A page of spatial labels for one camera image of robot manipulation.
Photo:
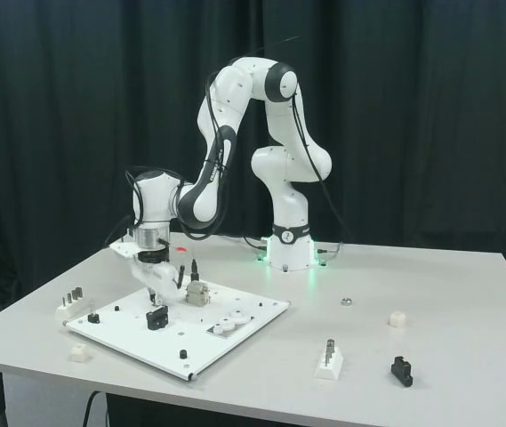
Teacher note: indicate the white small gear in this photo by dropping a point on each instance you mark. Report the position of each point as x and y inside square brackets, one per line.
[218, 329]

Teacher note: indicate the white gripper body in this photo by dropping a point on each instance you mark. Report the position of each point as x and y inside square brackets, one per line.
[163, 278]

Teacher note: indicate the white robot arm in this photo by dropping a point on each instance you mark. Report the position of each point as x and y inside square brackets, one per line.
[288, 213]

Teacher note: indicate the black D-SUB plug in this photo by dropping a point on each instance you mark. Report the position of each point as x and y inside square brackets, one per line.
[157, 319]

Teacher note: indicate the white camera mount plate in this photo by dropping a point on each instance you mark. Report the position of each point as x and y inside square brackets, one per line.
[123, 249]

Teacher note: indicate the black curtain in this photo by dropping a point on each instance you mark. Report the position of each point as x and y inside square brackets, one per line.
[34, 111]

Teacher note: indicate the black plug holder block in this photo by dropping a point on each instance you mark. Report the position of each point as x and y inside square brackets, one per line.
[401, 369]

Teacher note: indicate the white task board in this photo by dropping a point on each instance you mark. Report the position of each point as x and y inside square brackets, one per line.
[146, 347]

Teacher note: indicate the large metal square peg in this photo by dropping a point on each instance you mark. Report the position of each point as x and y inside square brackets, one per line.
[77, 295]

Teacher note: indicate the metal bolt nut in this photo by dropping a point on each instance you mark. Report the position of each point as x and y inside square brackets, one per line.
[346, 301]

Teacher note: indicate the thin black rod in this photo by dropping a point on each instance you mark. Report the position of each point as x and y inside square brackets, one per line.
[195, 270]

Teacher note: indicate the black box under table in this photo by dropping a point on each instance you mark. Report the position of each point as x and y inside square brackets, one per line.
[190, 413]

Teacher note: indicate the medium metal square peg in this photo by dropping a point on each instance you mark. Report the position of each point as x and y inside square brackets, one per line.
[70, 298]

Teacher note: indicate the small white cube holder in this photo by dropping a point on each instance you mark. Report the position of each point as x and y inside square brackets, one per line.
[79, 354]
[397, 319]

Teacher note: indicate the white large gear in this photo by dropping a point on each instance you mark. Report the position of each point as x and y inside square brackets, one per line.
[240, 317]

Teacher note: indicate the grey metal connector block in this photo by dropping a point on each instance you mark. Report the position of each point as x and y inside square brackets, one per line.
[198, 294]

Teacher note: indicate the white square peg holder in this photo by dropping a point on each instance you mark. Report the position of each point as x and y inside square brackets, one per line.
[68, 310]

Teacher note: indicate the white round peg holder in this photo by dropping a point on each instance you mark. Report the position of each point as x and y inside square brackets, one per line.
[328, 371]

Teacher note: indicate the large metal round peg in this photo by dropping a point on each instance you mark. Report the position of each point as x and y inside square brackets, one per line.
[331, 344]

